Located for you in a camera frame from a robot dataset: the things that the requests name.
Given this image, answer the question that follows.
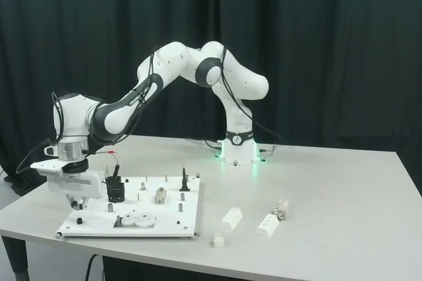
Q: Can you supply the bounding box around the black curtain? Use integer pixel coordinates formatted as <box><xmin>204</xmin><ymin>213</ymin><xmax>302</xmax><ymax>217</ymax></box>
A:
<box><xmin>0</xmin><ymin>0</ymin><xmax>422</xmax><ymax>193</ymax></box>

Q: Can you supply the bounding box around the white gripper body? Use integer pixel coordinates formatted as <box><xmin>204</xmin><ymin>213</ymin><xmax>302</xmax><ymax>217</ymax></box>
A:
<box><xmin>47</xmin><ymin>168</ymin><xmax>107</xmax><ymax>201</ymax></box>

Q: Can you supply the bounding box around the white peg holder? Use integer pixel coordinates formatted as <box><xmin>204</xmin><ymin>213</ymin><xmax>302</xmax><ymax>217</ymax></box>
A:
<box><xmin>218</xmin><ymin>207</ymin><xmax>245</xmax><ymax>230</ymax></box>
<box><xmin>253</xmin><ymin>214</ymin><xmax>282</xmax><ymax>238</ymax></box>

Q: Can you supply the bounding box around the white task board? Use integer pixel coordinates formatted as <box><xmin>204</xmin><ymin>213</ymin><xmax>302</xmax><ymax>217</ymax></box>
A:
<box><xmin>56</xmin><ymin>175</ymin><xmax>202</xmax><ymax>239</ymax></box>

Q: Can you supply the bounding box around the white medium gear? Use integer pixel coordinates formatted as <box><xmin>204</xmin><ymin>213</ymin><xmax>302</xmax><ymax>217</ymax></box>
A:
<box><xmin>120</xmin><ymin>215</ymin><xmax>137</xmax><ymax>230</ymax></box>

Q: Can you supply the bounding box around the black rod with red tag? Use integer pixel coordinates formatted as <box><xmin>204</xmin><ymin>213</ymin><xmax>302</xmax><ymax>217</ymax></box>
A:
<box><xmin>84</xmin><ymin>149</ymin><xmax>122</xmax><ymax>181</ymax></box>

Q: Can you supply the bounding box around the black camera cable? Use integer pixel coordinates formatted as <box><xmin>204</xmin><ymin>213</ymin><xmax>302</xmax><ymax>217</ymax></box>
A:
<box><xmin>15</xmin><ymin>139</ymin><xmax>53</xmax><ymax>176</ymax></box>

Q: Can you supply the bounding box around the black floor cable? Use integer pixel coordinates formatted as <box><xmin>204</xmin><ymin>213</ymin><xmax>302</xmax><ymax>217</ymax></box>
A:
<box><xmin>86</xmin><ymin>253</ymin><xmax>102</xmax><ymax>281</ymax></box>

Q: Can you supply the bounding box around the small white cube holder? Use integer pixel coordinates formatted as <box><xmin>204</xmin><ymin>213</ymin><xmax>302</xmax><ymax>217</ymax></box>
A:
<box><xmin>212</xmin><ymin>232</ymin><xmax>229</xmax><ymax>249</ymax></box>

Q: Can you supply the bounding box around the black controller cabinet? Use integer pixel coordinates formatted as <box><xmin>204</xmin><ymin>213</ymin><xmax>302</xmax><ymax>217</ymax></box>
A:
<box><xmin>102</xmin><ymin>255</ymin><xmax>297</xmax><ymax>281</ymax></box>

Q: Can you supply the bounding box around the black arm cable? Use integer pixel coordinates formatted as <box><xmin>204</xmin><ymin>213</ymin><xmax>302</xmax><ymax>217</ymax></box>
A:
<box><xmin>51</xmin><ymin>45</ymin><xmax>274</xmax><ymax>150</ymax></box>

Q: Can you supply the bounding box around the black base cable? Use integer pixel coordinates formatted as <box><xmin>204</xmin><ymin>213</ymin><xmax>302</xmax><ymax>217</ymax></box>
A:
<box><xmin>186</xmin><ymin>137</ymin><xmax>222</xmax><ymax>150</ymax></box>

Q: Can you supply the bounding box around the grey base cable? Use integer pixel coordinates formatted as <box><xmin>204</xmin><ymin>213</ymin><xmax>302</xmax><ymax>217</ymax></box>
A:
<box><xmin>258</xmin><ymin>144</ymin><xmax>278</xmax><ymax>156</ymax></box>

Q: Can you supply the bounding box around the white large gear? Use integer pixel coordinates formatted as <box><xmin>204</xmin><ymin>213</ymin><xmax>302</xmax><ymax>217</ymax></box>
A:
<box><xmin>135</xmin><ymin>214</ymin><xmax>156</xmax><ymax>230</ymax></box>

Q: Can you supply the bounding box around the black table leg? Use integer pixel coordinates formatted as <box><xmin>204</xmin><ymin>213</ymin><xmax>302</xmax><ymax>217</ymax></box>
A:
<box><xmin>1</xmin><ymin>235</ymin><xmax>28</xmax><ymax>281</ymax></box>

